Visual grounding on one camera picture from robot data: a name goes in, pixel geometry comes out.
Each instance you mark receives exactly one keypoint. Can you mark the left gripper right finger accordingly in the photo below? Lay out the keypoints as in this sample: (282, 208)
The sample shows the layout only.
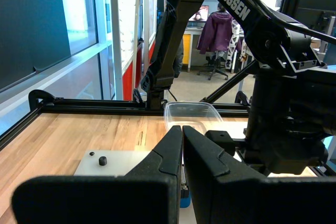
(262, 200)

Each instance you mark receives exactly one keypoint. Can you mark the clear plastic tub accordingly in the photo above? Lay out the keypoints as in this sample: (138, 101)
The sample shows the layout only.
(189, 110)

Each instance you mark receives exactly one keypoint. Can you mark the black office chair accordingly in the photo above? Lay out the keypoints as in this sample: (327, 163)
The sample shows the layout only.
(215, 69)

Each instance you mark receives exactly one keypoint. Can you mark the white mounting board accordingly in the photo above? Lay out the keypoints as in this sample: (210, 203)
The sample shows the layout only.
(118, 162)

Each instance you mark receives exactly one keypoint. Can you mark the black aluminium frame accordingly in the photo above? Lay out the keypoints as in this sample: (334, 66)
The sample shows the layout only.
(78, 102)

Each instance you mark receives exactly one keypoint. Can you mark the yellow cabinet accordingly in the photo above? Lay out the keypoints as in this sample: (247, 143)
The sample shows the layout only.
(187, 48)

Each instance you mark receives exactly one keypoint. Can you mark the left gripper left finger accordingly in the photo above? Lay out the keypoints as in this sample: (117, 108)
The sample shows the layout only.
(105, 200)

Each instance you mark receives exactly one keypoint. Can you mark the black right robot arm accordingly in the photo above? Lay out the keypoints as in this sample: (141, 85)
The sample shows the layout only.
(231, 1)

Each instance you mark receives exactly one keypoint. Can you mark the black threaded stud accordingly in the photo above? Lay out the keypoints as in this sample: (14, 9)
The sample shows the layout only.
(103, 161)

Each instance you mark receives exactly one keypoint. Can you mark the distant desk monitor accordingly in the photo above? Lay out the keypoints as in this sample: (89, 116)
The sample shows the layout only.
(199, 14)

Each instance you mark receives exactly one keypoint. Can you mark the black desk monitor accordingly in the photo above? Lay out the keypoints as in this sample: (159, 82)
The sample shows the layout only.
(317, 1)

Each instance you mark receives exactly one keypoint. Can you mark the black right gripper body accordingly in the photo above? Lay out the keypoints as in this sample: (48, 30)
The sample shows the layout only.
(283, 119)

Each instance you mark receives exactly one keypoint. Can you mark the hanging black jacket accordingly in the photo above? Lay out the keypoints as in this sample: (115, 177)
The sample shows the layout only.
(179, 61)

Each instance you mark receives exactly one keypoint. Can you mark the blue and black D-sub connector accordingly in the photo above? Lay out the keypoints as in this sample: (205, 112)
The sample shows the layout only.
(184, 199)

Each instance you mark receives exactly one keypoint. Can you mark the person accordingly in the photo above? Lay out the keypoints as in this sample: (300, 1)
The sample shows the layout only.
(215, 32)

